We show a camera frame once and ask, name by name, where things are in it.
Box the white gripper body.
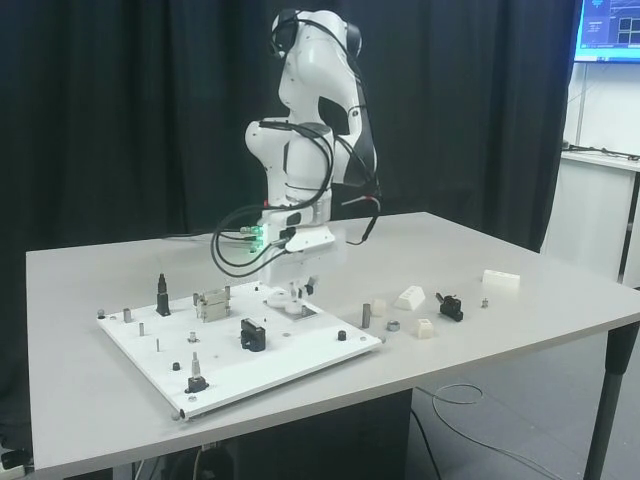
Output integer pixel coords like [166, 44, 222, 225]
[263, 229, 350, 291]

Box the thin black rod with red tag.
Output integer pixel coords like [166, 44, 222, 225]
[347, 194, 384, 247]

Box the black D-SUB plug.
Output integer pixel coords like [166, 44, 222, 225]
[238, 317, 268, 351]

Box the white task board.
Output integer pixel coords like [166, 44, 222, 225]
[95, 279, 384, 420]

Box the white sloped holder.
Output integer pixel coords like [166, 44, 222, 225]
[394, 285, 427, 312]

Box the metal BNC plug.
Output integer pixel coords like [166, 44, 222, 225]
[186, 350, 211, 396]

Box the black waterproof plug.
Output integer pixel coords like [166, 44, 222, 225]
[155, 272, 173, 318]

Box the black plug with lever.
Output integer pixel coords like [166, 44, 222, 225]
[435, 292, 466, 321]

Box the long white holder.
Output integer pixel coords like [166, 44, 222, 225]
[481, 268, 521, 288]

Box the black curtain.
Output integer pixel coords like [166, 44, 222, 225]
[0, 0, 585, 451]

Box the black table leg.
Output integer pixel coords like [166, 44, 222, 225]
[581, 319, 640, 480]

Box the blue screen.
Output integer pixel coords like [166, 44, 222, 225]
[573, 0, 640, 64]

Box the black looped cable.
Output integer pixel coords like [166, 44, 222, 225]
[209, 205, 292, 279]

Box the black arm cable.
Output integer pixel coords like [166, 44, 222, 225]
[268, 9, 382, 211]

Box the grey floor cable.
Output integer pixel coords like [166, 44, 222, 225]
[431, 383, 594, 480]

